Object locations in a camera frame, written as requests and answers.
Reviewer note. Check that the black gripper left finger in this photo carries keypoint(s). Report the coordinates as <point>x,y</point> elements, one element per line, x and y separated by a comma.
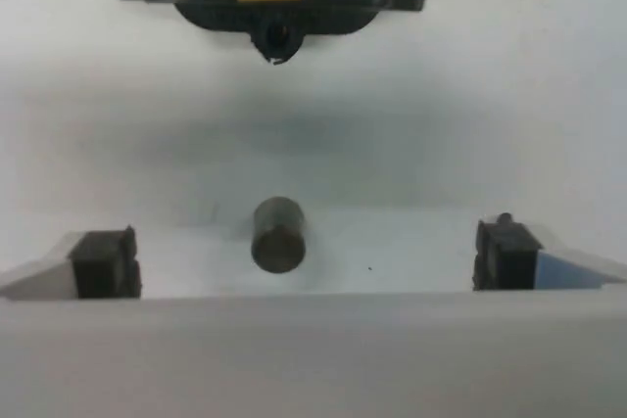
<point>100,266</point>

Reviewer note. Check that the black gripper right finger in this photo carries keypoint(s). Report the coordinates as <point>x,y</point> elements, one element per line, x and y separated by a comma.
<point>509,256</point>

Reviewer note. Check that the white task board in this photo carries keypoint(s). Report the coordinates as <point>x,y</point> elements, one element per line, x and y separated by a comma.
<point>313,134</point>

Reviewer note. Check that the metal round peg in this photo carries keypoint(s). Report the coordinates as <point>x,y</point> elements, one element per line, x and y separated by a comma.
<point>278,242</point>

